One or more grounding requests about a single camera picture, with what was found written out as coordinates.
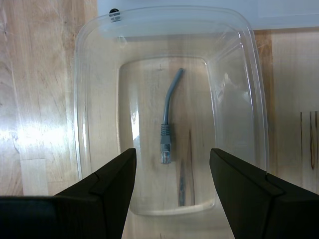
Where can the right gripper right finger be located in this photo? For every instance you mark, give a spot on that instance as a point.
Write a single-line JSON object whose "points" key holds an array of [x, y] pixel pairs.
{"points": [[261, 214]]}

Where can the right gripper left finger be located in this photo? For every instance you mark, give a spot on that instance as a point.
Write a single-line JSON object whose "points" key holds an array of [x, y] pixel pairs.
{"points": [[74, 214]]}

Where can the clear plastic tub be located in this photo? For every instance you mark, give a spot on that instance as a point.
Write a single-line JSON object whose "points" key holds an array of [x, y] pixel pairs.
{"points": [[99, 99]]}

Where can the white board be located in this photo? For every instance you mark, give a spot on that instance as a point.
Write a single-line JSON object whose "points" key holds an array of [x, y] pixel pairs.
{"points": [[274, 12]]}

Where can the black knurled screw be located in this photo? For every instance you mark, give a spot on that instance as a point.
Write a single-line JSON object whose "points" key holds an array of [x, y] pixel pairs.
{"points": [[114, 12]]}

